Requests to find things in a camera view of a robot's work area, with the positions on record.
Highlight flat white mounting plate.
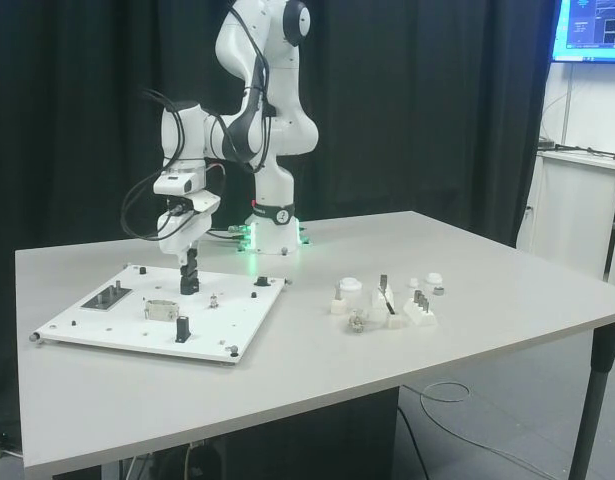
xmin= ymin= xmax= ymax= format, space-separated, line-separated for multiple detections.
xmin=184 ymin=192 xmax=221 ymax=214

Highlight small white camera box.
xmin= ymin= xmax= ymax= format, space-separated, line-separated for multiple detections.
xmin=152 ymin=172 xmax=201 ymax=197

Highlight grey floor cable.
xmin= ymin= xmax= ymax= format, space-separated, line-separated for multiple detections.
xmin=419 ymin=381 xmax=583 ymax=474

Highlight black camera cable loop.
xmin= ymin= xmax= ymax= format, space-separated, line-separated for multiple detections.
xmin=122 ymin=172 xmax=168 ymax=242

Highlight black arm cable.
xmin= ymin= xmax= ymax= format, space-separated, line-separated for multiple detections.
xmin=141 ymin=0 xmax=273 ymax=169

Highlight white square peg holder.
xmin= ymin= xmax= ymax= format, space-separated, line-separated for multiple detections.
xmin=370 ymin=285 xmax=396 ymax=312

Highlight black cable on cabinet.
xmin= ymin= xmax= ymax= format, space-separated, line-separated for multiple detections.
xmin=554 ymin=143 xmax=615 ymax=162

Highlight white cabinet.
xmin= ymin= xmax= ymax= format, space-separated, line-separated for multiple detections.
xmin=515 ymin=147 xmax=615 ymax=290

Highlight white round peg holder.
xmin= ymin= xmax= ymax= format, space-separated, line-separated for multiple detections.
xmin=402 ymin=295 xmax=438 ymax=327

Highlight white task board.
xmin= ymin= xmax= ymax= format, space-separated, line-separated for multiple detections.
xmin=27 ymin=263 xmax=293 ymax=369

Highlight blue screen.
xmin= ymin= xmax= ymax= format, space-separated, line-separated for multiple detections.
xmin=550 ymin=0 xmax=615 ymax=64

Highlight black curtains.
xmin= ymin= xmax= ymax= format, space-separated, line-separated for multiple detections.
xmin=0 ymin=0 xmax=563 ymax=456

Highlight dark table leg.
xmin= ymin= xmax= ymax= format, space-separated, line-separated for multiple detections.
xmin=569 ymin=317 xmax=615 ymax=480

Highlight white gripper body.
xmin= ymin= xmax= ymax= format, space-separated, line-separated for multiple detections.
xmin=156 ymin=212 xmax=213 ymax=257

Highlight black floor cable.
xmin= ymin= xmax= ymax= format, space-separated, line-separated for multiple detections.
xmin=396 ymin=407 xmax=441 ymax=480

